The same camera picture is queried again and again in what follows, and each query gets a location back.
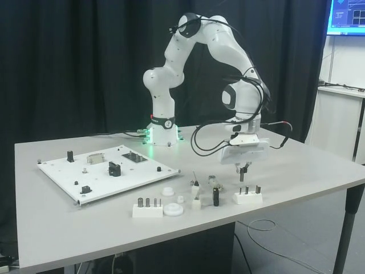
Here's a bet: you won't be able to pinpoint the white square peg holder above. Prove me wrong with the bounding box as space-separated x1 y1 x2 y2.
233 191 263 206

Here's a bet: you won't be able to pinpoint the grey floor cable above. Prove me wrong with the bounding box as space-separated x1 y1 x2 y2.
236 219 343 274

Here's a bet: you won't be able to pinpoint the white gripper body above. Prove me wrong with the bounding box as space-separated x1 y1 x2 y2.
218 138 270 166

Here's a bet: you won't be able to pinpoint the white task board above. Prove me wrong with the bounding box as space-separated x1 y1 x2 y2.
36 144 181 207

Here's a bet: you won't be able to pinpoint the black table leg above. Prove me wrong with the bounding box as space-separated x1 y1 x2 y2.
332 187 358 274

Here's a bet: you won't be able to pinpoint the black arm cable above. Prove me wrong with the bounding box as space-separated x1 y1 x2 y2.
167 16 272 157

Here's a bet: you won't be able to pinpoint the blue screen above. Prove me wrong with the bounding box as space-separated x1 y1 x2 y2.
326 0 365 37

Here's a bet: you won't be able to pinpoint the white cabinet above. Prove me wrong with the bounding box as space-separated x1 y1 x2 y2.
307 84 365 166

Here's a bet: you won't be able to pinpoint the white round peg holder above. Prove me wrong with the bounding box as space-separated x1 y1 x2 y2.
132 203 164 219

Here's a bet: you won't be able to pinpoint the white large gear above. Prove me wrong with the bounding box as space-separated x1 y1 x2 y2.
163 203 185 217

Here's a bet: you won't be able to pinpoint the black base cables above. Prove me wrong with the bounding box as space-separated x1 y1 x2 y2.
98 130 152 143

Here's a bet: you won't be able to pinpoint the white flat mounting plate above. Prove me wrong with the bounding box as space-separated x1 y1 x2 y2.
229 133 261 147

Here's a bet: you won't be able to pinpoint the black curtains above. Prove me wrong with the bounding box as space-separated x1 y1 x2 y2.
0 0 334 145

